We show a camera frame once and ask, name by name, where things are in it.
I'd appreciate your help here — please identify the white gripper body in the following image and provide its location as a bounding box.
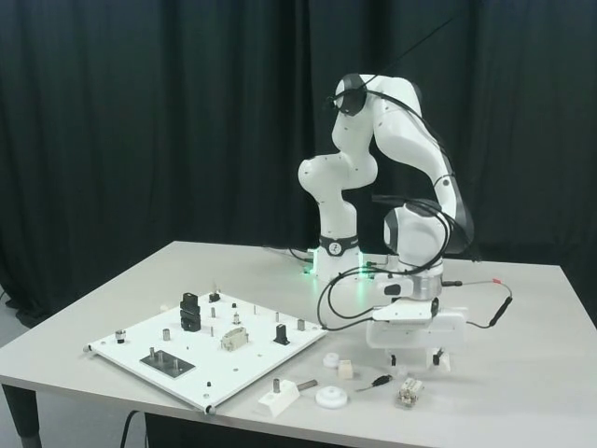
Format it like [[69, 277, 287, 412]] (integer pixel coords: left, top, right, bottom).
[[366, 306, 469, 351]]

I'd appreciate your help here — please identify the white peg holder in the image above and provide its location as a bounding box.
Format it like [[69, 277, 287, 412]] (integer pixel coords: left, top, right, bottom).
[[257, 380, 299, 416]]

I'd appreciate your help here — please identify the beige waterproof plug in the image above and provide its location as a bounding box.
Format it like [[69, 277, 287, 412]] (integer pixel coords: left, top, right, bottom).
[[395, 378, 423, 411]]

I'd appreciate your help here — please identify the white large gear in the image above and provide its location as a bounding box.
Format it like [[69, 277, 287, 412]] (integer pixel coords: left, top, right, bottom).
[[314, 386, 350, 411]]

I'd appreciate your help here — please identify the white task board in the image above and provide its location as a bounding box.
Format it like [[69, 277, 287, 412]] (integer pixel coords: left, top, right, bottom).
[[83, 287, 330, 415]]

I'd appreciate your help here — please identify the black D-SUB plug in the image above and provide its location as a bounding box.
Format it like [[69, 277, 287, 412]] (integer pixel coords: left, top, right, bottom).
[[178, 291, 202, 332]]

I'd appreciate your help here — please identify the black curtain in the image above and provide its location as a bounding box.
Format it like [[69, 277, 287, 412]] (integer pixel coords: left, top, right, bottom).
[[0, 0, 597, 310]]

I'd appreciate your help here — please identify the black table leg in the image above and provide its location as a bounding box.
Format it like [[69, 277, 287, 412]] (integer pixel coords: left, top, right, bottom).
[[0, 383, 39, 448]]

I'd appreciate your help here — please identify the black plug with short cable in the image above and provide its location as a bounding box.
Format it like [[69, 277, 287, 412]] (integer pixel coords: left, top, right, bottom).
[[354, 372, 392, 394]]

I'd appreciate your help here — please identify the thin black rod with wire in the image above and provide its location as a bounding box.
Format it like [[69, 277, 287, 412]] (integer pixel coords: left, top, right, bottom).
[[442, 277, 514, 329]]

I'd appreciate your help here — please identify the black looped camera cable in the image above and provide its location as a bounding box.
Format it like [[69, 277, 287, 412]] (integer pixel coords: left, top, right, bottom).
[[316, 264, 408, 333]]

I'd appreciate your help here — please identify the black base cable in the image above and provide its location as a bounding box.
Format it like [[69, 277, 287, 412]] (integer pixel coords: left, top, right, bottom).
[[263, 245, 312, 263]]

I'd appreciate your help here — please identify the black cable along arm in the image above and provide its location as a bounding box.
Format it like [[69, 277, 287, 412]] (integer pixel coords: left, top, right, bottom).
[[324, 16, 482, 263]]

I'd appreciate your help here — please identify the black cable under table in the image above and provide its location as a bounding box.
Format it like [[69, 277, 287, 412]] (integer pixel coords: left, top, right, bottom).
[[121, 409, 142, 448]]

